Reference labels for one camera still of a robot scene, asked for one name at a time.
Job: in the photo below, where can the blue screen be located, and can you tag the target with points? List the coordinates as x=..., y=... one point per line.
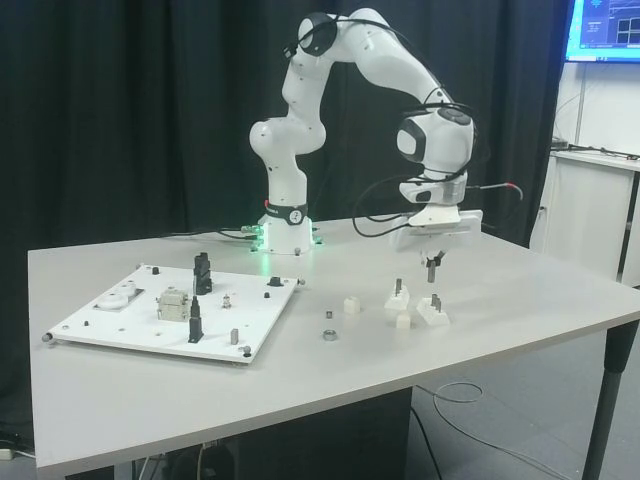
x=607, y=30

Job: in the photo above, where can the black box under table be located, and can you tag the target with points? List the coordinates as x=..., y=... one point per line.
x=300, y=440

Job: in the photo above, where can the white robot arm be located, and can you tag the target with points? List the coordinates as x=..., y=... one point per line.
x=300, y=100

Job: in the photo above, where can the metal round peg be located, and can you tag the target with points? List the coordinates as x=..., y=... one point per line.
x=431, y=274

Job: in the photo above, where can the white medium gear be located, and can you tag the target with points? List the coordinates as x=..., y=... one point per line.
x=127, y=286

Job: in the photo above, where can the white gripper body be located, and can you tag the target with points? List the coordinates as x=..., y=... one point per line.
x=450, y=234

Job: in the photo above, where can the white cabinet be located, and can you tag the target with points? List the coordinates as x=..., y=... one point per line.
x=590, y=215

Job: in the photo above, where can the black D-SUB plug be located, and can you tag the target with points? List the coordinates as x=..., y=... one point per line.
x=201, y=277

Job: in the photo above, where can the white peg holder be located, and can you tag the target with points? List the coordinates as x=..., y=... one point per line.
x=396, y=301
x=432, y=315

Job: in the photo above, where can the black slim tall plug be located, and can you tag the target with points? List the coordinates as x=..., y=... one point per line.
x=194, y=325

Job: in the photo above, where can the white task board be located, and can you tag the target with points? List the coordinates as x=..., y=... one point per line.
x=150, y=335

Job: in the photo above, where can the metal BNC plug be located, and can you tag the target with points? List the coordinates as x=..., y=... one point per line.
x=226, y=301

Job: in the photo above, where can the metal square peg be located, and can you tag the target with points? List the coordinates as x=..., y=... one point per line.
x=234, y=336

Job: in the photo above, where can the black table leg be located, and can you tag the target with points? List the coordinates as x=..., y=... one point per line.
x=612, y=400

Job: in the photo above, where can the round metal nut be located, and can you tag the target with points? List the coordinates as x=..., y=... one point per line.
x=329, y=334

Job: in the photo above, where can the white large gear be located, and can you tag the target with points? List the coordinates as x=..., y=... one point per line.
x=111, y=301

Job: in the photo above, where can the black curtain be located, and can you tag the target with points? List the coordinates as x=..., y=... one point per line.
x=125, y=125

